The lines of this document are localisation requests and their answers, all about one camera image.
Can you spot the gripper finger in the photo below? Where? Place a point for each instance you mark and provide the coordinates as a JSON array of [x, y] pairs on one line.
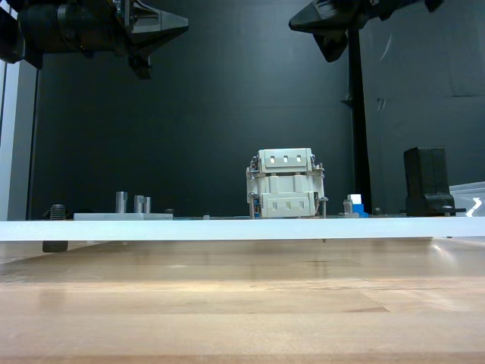
[[170, 23], [324, 38], [326, 17], [151, 43]]

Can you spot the beige HAN10E connector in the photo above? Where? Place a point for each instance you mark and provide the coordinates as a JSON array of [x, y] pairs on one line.
[[284, 161]]

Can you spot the small blue white connector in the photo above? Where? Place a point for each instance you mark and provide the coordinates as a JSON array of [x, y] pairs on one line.
[[358, 208]]

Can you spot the beige connector base socket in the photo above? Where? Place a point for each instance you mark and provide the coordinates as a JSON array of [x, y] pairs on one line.
[[288, 204]]

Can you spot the grey metal plate with pegs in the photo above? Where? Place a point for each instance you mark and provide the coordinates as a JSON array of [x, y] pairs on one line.
[[113, 216]]

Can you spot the black clamp block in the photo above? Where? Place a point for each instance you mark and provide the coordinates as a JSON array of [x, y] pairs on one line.
[[424, 178]]

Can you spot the small metal socket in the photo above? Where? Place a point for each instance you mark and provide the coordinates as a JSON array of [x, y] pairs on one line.
[[347, 206]]

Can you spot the white task board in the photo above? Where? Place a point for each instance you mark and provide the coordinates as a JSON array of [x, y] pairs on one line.
[[242, 230]]

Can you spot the clear plastic tub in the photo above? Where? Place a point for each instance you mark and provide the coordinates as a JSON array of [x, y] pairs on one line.
[[470, 197]]

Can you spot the black wall pillar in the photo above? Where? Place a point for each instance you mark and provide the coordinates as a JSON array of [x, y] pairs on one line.
[[358, 113]]

